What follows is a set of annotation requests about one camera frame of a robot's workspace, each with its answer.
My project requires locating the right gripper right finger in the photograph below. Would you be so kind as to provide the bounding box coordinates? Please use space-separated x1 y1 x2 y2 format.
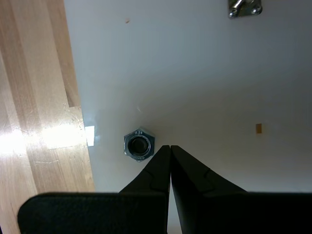
171 145 312 234

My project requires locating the small silver metal connector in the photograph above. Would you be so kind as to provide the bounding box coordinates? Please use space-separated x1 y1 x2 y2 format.
228 0 263 20

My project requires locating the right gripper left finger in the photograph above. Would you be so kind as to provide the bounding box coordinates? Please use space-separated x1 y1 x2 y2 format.
17 145 171 234

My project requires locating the white board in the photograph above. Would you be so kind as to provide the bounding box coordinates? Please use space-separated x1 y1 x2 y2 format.
63 0 312 234

